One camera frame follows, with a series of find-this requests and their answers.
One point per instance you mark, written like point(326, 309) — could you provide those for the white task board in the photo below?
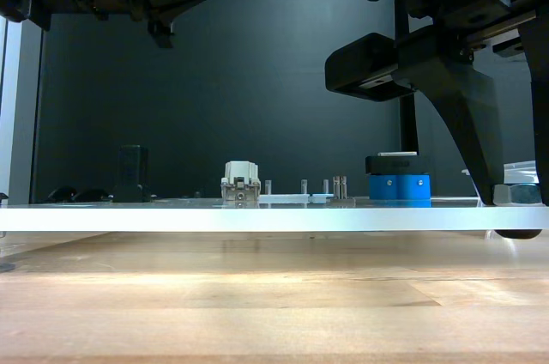
point(257, 218)

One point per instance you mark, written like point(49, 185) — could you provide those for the steel hex nut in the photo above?
point(517, 195)

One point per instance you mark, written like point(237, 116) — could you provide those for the black frame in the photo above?
point(407, 132)

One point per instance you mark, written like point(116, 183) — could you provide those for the blue socket block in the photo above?
point(399, 188)

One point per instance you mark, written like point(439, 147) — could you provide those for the short steel peg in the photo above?
point(325, 187)
point(304, 187)
point(344, 187)
point(336, 187)
point(268, 188)

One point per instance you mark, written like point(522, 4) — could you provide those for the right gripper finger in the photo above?
point(467, 115)
point(541, 102)

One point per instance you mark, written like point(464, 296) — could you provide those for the beige many-pin connector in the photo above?
point(240, 183)

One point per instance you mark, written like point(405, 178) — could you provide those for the black block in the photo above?
point(130, 175)

